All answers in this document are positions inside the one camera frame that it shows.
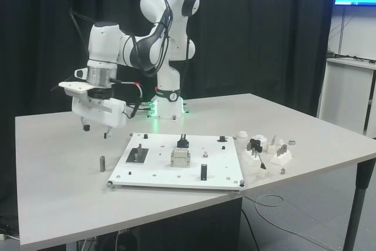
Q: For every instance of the white small gear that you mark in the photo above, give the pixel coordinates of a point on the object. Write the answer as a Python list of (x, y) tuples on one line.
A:
[(242, 134)]

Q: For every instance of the black Ethernet plug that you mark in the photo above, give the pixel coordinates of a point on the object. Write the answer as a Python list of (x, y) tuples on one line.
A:
[(263, 165)]

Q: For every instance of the small metal plug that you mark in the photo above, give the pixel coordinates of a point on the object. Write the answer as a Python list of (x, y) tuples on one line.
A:
[(283, 171)]

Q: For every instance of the white task board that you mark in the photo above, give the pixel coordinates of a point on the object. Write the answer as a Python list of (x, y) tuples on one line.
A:
[(164, 177)]

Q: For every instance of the white plug holder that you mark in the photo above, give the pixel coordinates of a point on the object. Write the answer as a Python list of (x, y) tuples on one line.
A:
[(263, 173)]

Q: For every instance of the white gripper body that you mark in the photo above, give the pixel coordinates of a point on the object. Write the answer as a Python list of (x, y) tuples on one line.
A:
[(100, 110)]

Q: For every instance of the white cabinet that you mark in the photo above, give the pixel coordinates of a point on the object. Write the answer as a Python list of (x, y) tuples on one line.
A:
[(346, 98)]

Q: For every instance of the small white peg holder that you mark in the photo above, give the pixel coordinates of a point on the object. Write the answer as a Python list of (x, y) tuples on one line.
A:
[(271, 148)]

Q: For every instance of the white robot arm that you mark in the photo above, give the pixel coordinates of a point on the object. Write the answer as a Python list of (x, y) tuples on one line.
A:
[(164, 66)]

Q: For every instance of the black curtain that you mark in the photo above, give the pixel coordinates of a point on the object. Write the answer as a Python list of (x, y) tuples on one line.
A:
[(264, 42)]

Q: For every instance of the metal bolt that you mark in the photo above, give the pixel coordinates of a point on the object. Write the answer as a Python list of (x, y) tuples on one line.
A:
[(291, 142)]

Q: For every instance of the metal square peg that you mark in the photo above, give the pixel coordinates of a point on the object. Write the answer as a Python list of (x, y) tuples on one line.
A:
[(102, 163)]

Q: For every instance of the black table leg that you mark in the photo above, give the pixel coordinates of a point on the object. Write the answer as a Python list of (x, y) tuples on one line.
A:
[(357, 204)]

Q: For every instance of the black D-SUB plug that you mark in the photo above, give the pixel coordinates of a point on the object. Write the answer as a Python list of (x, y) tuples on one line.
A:
[(183, 142)]

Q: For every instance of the white large gear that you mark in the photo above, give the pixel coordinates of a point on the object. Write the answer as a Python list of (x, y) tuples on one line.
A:
[(261, 138)]

